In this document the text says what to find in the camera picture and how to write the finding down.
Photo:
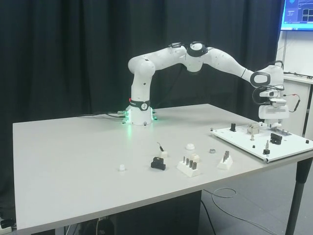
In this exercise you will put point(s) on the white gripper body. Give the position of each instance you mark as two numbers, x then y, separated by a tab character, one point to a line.
274	112

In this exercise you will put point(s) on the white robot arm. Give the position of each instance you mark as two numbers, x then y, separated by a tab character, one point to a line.
140	80

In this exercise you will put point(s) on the white medium gear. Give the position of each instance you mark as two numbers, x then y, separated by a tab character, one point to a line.
189	146

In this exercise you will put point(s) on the white small gear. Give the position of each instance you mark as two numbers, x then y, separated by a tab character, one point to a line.
121	168

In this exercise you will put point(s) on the thin black rod red tag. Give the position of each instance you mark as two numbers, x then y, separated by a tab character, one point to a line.
297	102

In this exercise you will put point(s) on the white cabinet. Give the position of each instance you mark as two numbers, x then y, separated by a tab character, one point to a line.
304	110

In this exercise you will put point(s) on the white task board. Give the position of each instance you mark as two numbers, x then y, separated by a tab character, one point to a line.
244	140

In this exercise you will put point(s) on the tall metal square peg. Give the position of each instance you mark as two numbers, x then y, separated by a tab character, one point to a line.
226	156

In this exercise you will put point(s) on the narrow white peg holder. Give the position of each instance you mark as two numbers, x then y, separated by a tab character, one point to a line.
224	164

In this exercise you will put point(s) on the metal BNC plug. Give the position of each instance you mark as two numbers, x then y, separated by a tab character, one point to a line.
212	151

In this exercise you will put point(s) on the black table leg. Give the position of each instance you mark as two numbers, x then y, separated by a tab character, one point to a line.
298	195

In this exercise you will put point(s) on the cream plug block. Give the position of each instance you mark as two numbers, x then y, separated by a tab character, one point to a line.
196	158

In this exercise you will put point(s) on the large metal square peg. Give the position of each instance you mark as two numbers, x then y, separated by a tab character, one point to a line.
194	165

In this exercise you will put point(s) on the wide white peg holder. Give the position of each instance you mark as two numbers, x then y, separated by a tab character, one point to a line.
187	170

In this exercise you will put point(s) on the blue screen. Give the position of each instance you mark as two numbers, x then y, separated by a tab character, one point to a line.
298	13

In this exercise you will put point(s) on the small white plug holder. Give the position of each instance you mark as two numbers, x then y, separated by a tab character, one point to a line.
164	154

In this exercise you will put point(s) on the black D-SUB plug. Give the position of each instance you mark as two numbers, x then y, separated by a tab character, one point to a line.
158	163

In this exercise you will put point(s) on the black curtains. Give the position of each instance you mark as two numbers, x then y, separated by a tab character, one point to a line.
73	49

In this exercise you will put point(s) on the white power strip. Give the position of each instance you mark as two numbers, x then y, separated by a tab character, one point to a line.
6	226

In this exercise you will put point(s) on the small white camera box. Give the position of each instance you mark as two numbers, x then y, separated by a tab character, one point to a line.
270	93

